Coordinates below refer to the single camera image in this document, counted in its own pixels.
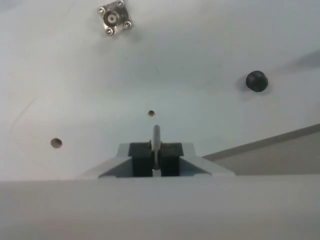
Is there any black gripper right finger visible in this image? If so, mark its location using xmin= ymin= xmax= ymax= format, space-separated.
xmin=159 ymin=141 xmax=236 ymax=179

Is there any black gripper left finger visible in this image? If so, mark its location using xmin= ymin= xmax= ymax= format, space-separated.
xmin=81 ymin=141 xmax=154 ymax=180

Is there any metal round peg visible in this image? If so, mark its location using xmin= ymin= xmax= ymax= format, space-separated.
xmin=151 ymin=124 xmax=163 ymax=172

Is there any black round board knob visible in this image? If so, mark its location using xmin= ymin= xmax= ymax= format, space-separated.
xmin=245 ymin=70 xmax=270 ymax=94

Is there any white task board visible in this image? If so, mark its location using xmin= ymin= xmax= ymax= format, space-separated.
xmin=0 ymin=0 xmax=320 ymax=181

